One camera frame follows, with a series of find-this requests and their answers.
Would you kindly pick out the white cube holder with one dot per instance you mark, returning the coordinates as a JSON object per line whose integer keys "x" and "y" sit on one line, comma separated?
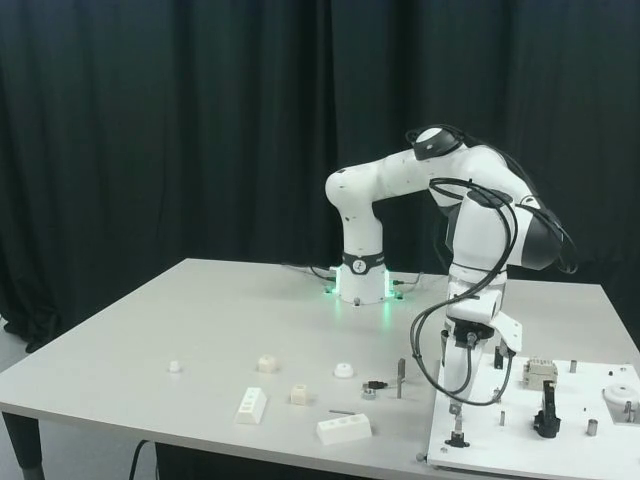
{"x": 300, "y": 395}
{"x": 266, "y": 364}

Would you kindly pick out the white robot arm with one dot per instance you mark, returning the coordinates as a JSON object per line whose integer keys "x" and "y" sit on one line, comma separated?
{"x": 360, "y": 220}

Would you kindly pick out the metal round peg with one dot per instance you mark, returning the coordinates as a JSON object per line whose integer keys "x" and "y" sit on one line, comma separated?
{"x": 400, "y": 377}

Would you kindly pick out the black curtains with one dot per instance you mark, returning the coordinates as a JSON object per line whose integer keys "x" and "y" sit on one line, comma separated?
{"x": 150, "y": 125}

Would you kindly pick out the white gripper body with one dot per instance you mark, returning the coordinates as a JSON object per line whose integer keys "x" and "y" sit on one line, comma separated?
{"x": 465, "y": 370}

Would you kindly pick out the black D-SUB plug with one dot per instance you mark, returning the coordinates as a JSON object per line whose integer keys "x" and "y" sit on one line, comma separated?
{"x": 546, "y": 415}

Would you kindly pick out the white large gear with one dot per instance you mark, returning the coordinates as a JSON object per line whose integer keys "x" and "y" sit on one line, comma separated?
{"x": 620, "y": 395}

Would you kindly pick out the white task board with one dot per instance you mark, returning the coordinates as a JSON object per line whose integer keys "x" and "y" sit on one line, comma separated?
{"x": 500, "y": 440}

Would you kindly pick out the grey metal connector block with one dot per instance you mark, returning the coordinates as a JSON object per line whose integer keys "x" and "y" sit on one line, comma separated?
{"x": 535, "y": 373}

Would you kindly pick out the white holder with round holes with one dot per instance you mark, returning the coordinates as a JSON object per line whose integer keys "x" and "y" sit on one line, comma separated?
{"x": 344, "y": 431}

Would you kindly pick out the thin metal pin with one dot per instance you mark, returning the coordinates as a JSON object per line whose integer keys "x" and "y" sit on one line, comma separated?
{"x": 342, "y": 412}

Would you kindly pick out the white medium gear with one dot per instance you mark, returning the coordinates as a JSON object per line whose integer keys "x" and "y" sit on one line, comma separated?
{"x": 343, "y": 371}

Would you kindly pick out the small black plug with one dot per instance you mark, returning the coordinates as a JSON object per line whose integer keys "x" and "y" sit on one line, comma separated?
{"x": 499, "y": 359}

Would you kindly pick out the black Ethernet plug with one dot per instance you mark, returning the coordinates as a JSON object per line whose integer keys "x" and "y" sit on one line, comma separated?
{"x": 456, "y": 436}

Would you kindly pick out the black table leg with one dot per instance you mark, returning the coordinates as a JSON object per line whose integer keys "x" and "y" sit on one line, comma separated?
{"x": 20, "y": 445}

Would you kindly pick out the white small gear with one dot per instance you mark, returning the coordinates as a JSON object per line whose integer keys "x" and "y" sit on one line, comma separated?
{"x": 174, "y": 367}

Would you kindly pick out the white holder with square holes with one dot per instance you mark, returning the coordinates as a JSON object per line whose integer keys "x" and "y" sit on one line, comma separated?
{"x": 250, "y": 406}

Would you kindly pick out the black USB plug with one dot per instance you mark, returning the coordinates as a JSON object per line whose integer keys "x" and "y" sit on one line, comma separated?
{"x": 375, "y": 385}

